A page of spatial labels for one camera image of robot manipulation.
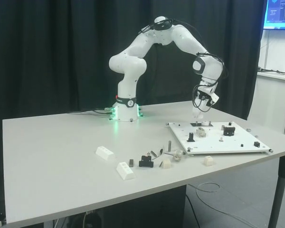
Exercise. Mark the thin dark metal bar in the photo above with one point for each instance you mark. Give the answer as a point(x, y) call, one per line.
point(160, 164)

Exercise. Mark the dark table leg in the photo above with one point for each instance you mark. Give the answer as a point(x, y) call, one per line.
point(280, 190)

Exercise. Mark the metal round peg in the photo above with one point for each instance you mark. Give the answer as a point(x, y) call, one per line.
point(169, 145)

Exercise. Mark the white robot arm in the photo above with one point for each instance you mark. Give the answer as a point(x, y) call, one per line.
point(133, 47)

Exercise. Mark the cream cube holder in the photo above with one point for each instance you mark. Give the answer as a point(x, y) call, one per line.
point(166, 164)
point(208, 161)

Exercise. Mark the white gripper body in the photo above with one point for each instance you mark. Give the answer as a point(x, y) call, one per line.
point(205, 105)

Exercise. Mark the small grey metal block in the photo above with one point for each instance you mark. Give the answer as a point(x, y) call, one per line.
point(131, 162)

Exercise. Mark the blue screen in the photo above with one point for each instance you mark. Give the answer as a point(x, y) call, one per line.
point(279, 14)

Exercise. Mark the cream waterproof plug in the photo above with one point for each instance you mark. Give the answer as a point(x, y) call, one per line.
point(177, 157)

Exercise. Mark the small black plug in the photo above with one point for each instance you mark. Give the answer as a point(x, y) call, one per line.
point(161, 151)

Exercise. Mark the white medium gear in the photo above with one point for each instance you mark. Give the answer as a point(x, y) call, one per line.
point(205, 123)

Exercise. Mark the small metal bolt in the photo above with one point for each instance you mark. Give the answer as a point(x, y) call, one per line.
point(168, 154)

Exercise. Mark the white task board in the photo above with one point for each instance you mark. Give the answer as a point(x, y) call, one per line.
point(218, 142)

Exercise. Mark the black curtains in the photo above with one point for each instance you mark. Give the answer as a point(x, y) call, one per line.
point(50, 59)

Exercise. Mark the dark metal square peg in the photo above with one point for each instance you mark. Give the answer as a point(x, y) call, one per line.
point(153, 153)

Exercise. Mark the white holder with holes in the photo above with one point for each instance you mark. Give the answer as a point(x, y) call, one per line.
point(105, 153)
point(126, 170)

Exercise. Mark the white cabinet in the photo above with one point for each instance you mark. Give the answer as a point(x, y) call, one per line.
point(274, 102)

